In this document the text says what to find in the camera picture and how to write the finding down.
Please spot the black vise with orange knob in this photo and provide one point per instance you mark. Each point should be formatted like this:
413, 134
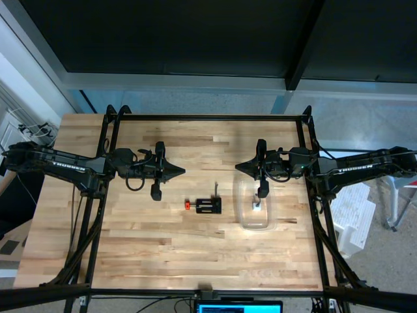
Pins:
208, 206

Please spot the laptop with blue screen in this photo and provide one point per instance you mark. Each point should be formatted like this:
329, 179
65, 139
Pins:
238, 308

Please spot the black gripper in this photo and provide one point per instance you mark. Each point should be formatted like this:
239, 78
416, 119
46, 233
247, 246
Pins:
143, 170
275, 170

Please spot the grey metal chair frame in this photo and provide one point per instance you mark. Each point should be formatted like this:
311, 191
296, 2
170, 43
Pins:
394, 208

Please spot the black metal frame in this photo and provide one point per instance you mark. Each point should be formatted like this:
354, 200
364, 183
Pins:
49, 296

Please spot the cardboard box with black patches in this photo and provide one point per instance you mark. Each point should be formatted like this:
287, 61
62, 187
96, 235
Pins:
13, 233

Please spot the clear plastic tub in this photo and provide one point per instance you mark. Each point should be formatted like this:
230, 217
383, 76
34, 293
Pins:
251, 222

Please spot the small white holder block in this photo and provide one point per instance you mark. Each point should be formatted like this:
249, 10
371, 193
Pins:
256, 207

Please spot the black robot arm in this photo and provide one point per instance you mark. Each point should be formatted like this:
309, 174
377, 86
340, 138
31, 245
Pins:
355, 169
49, 159

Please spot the white foam block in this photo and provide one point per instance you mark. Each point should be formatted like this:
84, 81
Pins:
353, 221

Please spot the power strip with plugs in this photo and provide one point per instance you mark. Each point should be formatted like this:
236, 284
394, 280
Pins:
36, 133

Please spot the black table-level camera mount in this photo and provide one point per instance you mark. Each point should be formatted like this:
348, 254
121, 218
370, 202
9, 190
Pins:
206, 294

